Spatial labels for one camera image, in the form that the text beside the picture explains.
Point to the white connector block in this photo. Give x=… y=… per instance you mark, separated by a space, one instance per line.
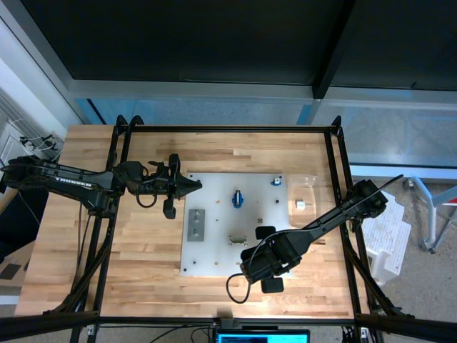
x=301 y=205

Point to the black power plug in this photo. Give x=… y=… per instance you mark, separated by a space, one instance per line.
x=26 y=141
x=51 y=140

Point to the clear plastic tub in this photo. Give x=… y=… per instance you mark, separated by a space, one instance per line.
x=303 y=189

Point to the white foam block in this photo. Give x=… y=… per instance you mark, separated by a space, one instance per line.
x=389 y=243

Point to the black metal frame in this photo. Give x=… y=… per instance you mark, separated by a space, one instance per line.
x=228 y=128

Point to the black table camera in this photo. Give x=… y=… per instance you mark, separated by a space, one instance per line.
x=228 y=322

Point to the small blue clamp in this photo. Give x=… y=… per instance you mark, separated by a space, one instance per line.
x=275 y=182

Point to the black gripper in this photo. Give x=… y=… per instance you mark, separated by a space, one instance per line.
x=170 y=211
x=272 y=286

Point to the white taskboard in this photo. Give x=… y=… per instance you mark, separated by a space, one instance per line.
x=214 y=250

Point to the tan cardboard box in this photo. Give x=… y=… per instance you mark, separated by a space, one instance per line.
x=18 y=257

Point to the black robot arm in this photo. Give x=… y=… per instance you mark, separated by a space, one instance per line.
x=328 y=219
x=71 y=180

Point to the blue connector housing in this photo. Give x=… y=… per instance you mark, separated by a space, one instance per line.
x=237 y=204

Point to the grey metal plate with pins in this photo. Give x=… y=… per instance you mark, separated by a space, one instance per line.
x=195 y=225

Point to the beige multi-pin connector housing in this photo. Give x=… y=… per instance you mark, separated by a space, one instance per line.
x=238 y=240

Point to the laptop screen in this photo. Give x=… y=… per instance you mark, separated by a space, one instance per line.
x=260 y=337

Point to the grey metal stand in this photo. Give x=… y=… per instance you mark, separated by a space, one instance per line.
x=432 y=225

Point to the black case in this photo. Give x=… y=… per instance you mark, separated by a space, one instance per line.
x=18 y=221

